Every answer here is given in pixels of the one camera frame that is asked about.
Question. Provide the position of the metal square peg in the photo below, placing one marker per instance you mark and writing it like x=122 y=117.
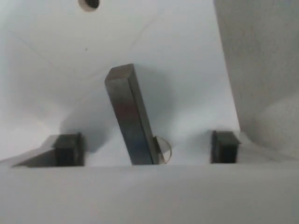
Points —
x=130 y=116

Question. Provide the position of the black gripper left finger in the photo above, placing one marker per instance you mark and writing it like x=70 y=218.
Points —
x=63 y=151

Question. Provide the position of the white task board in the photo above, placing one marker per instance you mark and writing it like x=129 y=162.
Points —
x=116 y=58

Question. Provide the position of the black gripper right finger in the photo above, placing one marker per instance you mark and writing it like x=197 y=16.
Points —
x=224 y=148

